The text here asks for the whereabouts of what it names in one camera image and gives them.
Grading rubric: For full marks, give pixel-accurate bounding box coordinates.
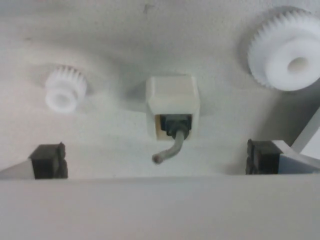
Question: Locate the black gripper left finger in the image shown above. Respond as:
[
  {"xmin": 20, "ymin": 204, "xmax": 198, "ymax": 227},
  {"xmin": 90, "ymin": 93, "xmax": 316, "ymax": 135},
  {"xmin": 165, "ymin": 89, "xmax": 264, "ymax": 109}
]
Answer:
[{"xmin": 0, "ymin": 141, "xmax": 69, "ymax": 180}]

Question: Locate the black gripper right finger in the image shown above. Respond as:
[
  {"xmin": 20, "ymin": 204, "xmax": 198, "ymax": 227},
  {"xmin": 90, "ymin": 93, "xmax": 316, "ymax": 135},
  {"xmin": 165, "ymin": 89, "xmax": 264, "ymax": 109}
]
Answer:
[{"xmin": 246, "ymin": 138, "xmax": 320, "ymax": 176}]

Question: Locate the white small gear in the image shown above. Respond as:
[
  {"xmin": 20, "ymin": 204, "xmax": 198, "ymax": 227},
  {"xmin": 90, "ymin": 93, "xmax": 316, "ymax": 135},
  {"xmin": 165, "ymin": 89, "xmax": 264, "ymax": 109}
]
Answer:
[{"xmin": 44, "ymin": 64, "xmax": 88, "ymax": 113}]

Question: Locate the white large gear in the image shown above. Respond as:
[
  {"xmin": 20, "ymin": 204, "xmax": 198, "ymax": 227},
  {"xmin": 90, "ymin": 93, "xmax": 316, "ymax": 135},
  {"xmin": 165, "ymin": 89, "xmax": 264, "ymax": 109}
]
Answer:
[{"xmin": 247, "ymin": 7, "xmax": 320, "ymax": 92}]

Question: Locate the small white plug holder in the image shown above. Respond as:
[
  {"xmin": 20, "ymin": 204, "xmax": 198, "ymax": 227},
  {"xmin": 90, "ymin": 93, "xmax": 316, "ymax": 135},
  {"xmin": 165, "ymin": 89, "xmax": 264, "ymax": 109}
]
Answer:
[{"xmin": 145, "ymin": 73, "xmax": 202, "ymax": 143}]

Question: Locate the black USB plug grey cable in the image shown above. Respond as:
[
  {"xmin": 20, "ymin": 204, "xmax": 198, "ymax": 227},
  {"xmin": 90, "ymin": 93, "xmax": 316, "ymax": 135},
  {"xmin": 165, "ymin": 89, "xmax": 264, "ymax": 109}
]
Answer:
[{"xmin": 151, "ymin": 113, "xmax": 193, "ymax": 165}]

